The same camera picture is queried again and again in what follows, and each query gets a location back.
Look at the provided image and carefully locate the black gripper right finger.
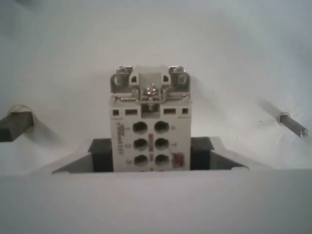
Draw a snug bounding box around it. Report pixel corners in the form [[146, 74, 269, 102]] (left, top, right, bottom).
[[191, 137, 249, 172]]

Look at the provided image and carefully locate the white task board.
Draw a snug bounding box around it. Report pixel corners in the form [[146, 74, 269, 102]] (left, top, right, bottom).
[[0, 0, 312, 175]]

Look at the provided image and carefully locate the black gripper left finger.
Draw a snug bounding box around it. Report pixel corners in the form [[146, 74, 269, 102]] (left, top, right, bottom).
[[52, 137, 112, 174]]

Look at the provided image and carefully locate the thick metal square peg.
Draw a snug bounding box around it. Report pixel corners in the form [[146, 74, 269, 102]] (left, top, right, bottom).
[[0, 106, 35, 143]]

